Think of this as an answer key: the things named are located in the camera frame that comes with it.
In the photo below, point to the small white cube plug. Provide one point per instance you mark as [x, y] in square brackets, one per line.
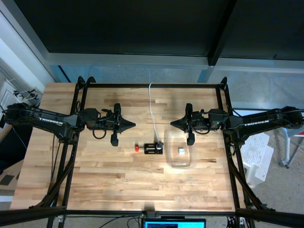
[181, 150]

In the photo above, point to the black vertical post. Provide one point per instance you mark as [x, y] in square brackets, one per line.
[221, 35]

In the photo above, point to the black clamp with red knob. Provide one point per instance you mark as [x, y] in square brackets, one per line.
[149, 150]

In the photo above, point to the black metal frame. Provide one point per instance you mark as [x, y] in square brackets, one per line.
[107, 211]

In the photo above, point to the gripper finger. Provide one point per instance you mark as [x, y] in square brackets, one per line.
[181, 121]
[181, 126]
[124, 126]
[124, 121]

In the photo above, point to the grey metal stand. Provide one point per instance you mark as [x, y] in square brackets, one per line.
[285, 163]

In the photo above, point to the small black camera mount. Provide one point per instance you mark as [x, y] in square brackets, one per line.
[150, 213]

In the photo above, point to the white plastic step stool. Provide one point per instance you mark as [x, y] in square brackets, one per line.
[257, 161]

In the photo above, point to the laptop screen with blue edge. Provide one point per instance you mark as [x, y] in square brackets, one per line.
[173, 224]

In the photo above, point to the cardboard box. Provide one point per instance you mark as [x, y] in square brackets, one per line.
[16, 171]

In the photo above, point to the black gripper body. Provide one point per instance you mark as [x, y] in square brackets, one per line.
[198, 122]
[111, 123]

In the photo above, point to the clear plastic tub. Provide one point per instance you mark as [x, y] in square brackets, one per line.
[174, 153]

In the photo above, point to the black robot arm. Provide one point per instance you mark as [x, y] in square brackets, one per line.
[52, 121]
[256, 123]

